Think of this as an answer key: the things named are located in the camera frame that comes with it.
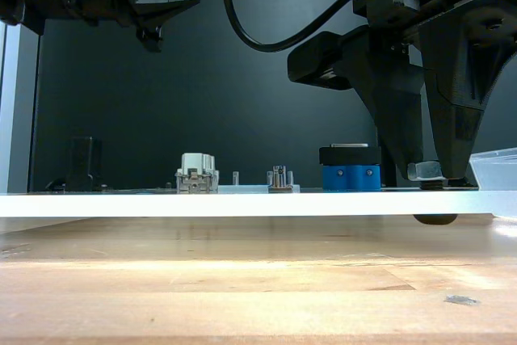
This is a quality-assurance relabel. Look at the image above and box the blue and black D-sub connector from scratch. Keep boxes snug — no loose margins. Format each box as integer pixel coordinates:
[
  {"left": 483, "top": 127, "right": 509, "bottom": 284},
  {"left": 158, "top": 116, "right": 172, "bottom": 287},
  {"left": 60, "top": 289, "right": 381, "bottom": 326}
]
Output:
[{"left": 318, "top": 143, "right": 383, "bottom": 192}]

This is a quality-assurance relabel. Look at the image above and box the black threaded stud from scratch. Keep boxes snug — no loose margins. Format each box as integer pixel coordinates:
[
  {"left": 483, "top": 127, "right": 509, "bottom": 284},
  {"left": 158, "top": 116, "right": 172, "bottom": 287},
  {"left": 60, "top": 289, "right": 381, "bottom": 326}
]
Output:
[{"left": 412, "top": 179, "right": 460, "bottom": 225}]

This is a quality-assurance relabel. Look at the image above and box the clear plastic tub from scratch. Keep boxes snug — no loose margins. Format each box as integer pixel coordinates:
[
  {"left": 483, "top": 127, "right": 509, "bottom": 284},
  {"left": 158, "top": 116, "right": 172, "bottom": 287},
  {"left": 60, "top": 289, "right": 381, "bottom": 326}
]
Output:
[{"left": 468, "top": 149, "right": 517, "bottom": 217}]

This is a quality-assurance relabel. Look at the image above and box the clear block with screws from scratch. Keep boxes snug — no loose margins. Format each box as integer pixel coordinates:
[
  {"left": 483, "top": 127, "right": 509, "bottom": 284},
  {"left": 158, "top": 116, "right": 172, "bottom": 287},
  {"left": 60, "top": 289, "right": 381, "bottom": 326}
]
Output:
[{"left": 217, "top": 170, "right": 271, "bottom": 194}]

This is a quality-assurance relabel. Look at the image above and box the white mounting board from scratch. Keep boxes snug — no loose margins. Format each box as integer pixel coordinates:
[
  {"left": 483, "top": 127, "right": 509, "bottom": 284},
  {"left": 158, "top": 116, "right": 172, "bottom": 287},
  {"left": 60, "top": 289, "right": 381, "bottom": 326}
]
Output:
[{"left": 0, "top": 187, "right": 496, "bottom": 219}]

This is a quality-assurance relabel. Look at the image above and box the grey connector housing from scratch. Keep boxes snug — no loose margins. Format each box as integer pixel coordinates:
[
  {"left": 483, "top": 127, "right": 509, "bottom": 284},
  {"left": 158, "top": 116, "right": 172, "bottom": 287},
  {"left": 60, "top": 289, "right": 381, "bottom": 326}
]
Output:
[{"left": 175, "top": 153, "right": 220, "bottom": 195}]

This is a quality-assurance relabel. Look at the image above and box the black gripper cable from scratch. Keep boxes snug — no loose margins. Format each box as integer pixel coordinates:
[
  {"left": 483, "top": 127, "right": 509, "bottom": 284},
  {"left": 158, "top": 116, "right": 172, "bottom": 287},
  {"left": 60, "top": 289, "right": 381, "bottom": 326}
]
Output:
[{"left": 217, "top": 0, "right": 367, "bottom": 54}]

